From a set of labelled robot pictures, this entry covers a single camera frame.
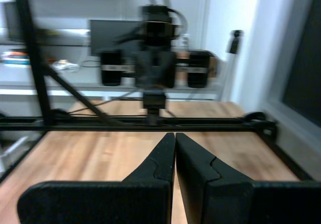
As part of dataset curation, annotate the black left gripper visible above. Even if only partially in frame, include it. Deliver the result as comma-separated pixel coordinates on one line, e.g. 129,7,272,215
100,49,218,89

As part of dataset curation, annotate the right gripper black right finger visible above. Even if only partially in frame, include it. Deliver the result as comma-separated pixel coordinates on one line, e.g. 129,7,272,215
175,132,321,224

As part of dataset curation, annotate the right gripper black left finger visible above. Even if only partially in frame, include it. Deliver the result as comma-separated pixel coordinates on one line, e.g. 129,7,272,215
17,132,176,224

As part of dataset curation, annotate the brown cardboard carton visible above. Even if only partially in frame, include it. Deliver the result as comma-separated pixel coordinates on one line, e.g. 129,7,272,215
175,51,218,79

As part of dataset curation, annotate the black computer monitor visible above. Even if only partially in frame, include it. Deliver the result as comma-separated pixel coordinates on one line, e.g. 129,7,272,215
89,19,141,57

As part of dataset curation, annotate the black device on white pole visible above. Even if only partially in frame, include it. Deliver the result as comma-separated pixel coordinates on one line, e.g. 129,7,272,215
226,29,244,54

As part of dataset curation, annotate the stack of books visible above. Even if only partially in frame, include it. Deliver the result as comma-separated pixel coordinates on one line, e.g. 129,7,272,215
1,51,30,65

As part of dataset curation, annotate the short black left-arm cable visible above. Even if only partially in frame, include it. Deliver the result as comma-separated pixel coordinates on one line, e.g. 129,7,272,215
167,7,188,38

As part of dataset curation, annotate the black metal frame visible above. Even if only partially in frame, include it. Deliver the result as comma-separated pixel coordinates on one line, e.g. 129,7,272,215
0,0,314,184

